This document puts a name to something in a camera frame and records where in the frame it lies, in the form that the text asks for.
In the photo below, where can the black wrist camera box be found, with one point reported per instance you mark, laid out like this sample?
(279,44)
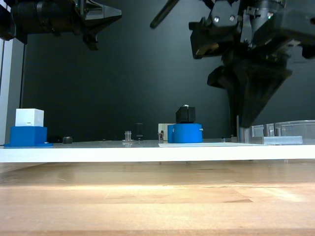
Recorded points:
(209,34)

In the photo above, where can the grey aluminium block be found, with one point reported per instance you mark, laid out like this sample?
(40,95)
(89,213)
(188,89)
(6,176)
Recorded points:
(283,140)

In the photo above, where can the silver metal cylinder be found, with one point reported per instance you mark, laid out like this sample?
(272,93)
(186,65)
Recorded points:
(244,135)

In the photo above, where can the blue square socket holder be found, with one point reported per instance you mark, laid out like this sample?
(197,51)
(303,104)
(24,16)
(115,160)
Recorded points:
(27,136)

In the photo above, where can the clear plastic tub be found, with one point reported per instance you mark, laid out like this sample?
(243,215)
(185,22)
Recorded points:
(295,129)

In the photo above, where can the small round fitting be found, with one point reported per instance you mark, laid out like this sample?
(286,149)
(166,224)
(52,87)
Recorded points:
(127,136)

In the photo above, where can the black clamp block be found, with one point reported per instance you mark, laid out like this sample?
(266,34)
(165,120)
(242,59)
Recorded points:
(185,114)

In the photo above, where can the white square block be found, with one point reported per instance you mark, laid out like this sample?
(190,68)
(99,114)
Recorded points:
(29,116)

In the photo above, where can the blue round holder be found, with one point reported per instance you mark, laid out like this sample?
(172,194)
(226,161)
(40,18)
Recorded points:
(188,134)

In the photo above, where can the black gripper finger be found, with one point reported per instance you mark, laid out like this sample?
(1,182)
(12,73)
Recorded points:
(101,12)
(226,78)
(263,83)
(101,24)

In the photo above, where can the black round knob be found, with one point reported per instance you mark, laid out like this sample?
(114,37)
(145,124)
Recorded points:
(67,140)

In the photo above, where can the white board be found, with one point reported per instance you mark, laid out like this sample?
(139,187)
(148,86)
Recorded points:
(123,153)

